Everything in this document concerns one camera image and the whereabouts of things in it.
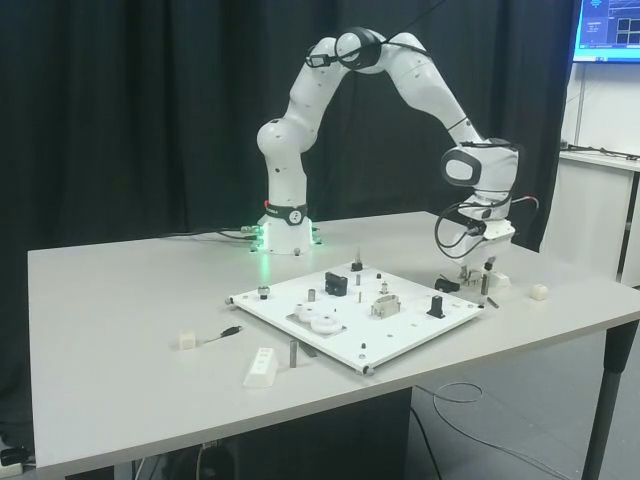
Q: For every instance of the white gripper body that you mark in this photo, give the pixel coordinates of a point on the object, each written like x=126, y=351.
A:
x=475, y=250

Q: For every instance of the white large gear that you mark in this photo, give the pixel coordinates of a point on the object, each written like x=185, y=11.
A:
x=327, y=326

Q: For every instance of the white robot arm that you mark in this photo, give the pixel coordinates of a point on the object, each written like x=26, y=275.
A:
x=295, y=125

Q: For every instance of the white medium gear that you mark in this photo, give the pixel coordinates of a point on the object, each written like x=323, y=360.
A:
x=306, y=316

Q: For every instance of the white small gear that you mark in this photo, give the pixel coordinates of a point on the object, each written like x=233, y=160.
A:
x=301, y=306

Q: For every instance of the black D-SUB plug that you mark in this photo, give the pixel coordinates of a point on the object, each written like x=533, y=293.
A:
x=445, y=284

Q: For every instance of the metal round peg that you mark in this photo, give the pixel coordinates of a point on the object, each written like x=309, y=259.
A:
x=311, y=295
x=484, y=286

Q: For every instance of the dark metal peg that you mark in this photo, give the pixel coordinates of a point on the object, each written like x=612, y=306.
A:
x=493, y=301

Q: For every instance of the white cube holder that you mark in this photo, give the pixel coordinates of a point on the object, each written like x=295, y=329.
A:
x=539, y=292
x=186, y=342

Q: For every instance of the metal BNC plug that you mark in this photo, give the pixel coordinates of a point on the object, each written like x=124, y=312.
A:
x=384, y=288

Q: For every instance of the white task board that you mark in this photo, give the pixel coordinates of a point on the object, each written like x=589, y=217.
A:
x=400, y=330

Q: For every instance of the metal bolt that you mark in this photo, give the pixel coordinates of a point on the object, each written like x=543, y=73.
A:
x=357, y=261

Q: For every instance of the white cabinet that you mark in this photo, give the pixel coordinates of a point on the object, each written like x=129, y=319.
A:
x=595, y=210

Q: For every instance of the grey table leg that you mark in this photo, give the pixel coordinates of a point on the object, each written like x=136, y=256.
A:
x=617, y=360

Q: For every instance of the metal square peg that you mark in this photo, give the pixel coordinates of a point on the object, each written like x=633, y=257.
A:
x=291, y=353

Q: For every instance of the black box under table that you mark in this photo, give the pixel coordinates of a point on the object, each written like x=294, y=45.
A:
x=320, y=440

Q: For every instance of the long white peg holder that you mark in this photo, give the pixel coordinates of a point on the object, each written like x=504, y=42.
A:
x=260, y=368

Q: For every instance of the blue screen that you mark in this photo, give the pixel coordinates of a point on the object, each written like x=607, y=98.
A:
x=607, y=30

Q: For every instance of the black curtain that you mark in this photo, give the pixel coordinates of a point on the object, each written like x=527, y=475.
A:
x=125, y=100

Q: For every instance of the flat white mount plate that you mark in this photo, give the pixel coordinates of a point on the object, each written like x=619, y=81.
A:
x=502, y=233

